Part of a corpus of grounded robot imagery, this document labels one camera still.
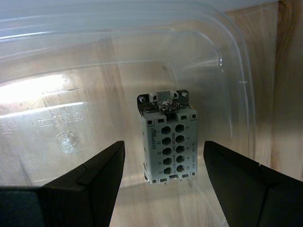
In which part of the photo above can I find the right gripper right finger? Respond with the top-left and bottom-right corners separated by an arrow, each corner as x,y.
204,141 -> 303,227

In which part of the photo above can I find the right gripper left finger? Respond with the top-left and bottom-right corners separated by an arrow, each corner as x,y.
0,141 -> 125,227

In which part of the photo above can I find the grey HAN10E connector insert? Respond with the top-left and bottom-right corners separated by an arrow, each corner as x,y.
136,89 -> 198,185

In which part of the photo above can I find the clear plastic tub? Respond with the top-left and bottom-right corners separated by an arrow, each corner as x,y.
0,0 -> 256,227

